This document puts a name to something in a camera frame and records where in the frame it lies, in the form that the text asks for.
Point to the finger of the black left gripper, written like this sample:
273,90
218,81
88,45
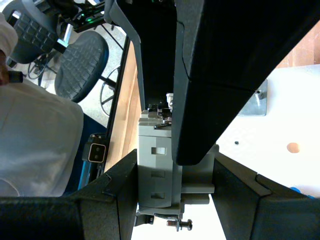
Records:
225,50
150,50

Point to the grey metal plate with pegs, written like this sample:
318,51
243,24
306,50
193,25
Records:
252,107

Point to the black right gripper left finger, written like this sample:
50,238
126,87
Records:
62,220

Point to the person's hand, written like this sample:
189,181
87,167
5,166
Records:
3,70

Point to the person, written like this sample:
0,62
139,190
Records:
37,137

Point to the dark grey office chair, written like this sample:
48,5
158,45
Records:
80,65

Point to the grey HAN10E connector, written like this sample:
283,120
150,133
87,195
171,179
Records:
155,170

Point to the black handheld grip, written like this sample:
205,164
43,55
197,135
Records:
15,77

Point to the blue clamp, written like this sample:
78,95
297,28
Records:
296,190

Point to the person's forearm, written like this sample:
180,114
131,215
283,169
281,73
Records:
6,32

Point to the white mounting board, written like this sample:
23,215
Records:
287,120

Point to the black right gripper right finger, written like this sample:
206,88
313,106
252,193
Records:
275,220

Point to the small black camera box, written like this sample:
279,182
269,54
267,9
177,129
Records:
96,150

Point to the black device green lights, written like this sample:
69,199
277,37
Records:
85,21

